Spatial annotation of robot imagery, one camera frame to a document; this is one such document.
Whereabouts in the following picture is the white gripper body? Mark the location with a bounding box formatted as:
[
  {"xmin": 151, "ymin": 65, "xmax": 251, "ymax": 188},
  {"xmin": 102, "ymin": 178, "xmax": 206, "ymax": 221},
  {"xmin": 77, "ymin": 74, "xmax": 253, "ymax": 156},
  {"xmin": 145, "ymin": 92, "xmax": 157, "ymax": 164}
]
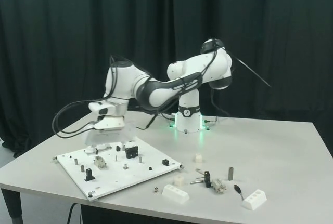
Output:
[{"xmin": 84, "ymin": 127, "xmax": 136, "ymax": 149}]

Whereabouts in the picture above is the white three-hole peg holder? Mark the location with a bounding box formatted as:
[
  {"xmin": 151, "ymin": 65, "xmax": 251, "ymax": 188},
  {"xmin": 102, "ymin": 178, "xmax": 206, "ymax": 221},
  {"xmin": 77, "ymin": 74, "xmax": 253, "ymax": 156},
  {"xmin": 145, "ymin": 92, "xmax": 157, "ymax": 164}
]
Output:
[
  {"xmin": 162, "ymin": 184, "xmax": 190, "ymax": 204},
  {"xmin": 241, "ymin": 189, "xmax": 268, "ymax": 211}
]

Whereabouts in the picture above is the white task board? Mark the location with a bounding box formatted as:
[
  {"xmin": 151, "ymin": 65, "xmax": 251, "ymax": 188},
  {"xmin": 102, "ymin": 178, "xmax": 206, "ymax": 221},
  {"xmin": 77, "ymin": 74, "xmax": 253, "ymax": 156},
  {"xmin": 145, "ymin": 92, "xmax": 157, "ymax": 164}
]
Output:
[{"xmin": 51, "ymin": 135, "xmax": 186, "ymax": 203}]

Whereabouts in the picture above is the black table panel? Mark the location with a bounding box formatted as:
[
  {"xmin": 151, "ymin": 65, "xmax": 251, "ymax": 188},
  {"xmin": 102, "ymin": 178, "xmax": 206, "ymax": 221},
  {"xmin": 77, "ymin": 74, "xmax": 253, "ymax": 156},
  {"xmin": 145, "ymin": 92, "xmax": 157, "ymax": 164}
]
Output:
[{"xmin": 80, "ymin": 204, "xmax": 198, "ymax": 224}]

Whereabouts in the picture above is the black D-SUB plug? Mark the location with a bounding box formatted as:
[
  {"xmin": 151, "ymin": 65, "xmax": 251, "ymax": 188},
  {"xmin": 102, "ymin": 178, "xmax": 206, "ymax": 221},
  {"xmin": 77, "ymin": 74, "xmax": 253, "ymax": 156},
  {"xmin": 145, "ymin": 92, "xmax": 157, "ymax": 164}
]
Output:
[{"xmin": 203, "ymin": 170, "xmax": 212, "ymax": 189}]

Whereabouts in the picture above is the black table leg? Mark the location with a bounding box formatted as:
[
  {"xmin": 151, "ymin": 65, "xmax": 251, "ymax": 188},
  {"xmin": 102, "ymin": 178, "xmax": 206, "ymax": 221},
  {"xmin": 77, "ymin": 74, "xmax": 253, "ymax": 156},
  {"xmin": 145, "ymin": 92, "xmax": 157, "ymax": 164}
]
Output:
[{"xmin": 0, "ymin": 188, "xmax": 22, "ymax": 224}]

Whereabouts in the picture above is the metal waterproof plug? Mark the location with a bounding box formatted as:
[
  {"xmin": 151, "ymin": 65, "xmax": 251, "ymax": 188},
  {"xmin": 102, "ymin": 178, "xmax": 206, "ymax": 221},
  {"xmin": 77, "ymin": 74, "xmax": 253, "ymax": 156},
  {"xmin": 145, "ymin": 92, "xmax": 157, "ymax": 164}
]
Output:
[{"xmin": 210, "ymin": 179, "xmax": 229, "ymax": 195}]

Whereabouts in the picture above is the black curtain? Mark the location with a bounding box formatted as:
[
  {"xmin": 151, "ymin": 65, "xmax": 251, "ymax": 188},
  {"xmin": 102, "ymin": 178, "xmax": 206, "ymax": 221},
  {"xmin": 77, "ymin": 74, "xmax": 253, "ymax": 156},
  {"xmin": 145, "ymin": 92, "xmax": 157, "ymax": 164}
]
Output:
[{"xmin": 0, "ymin": 0, "xmax": 333, "ymax": 154}]

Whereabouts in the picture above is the black USB plug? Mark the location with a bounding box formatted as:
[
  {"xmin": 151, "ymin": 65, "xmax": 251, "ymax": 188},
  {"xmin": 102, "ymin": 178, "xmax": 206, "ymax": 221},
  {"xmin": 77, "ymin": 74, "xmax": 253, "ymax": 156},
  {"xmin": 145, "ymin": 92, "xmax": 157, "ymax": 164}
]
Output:
[{"xmin": 233, "ymin": 184, "xmax": 246, "ymax": 202}]

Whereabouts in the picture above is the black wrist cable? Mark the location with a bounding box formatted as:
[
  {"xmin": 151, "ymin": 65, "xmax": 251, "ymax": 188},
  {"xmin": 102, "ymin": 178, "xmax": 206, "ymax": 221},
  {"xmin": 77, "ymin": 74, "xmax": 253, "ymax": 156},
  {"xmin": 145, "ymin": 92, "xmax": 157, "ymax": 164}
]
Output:
[
  {"xmin": 54, "ymin": 101, "xmax": 105, "ymax": 136},
  {"xmin": 51, "ymin": 99, "xmax": 106, "ymax": 138}
]

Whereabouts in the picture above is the black base cable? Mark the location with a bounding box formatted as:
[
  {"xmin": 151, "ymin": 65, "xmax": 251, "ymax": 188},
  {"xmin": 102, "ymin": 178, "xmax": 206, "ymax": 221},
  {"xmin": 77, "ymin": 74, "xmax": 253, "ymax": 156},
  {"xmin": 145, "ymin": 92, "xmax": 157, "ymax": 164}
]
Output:
[
  {"xmin": 156, "ymin": 111, "xmax": 175, "ymax": 121},
  {"xmin": 204, "ymin": 116, "xmax": 222, "ymax": 131}
]

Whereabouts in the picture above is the black hanging cable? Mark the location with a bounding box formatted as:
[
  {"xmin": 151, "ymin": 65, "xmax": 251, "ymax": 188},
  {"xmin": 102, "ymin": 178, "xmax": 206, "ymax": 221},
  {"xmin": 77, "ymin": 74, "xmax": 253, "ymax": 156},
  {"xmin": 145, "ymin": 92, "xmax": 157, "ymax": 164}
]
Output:
[{"xmin": 68, "ymin": 202, "xmax": 80, "ymax": 224}]

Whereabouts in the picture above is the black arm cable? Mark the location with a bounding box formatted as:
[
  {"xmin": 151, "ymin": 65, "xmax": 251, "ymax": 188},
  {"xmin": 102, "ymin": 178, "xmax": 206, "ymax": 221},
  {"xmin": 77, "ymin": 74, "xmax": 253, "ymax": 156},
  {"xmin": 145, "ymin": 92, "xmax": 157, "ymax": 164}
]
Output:
[{"xmin": 108, "ymin": 38, "xmax": 273, "ymax": 112}]

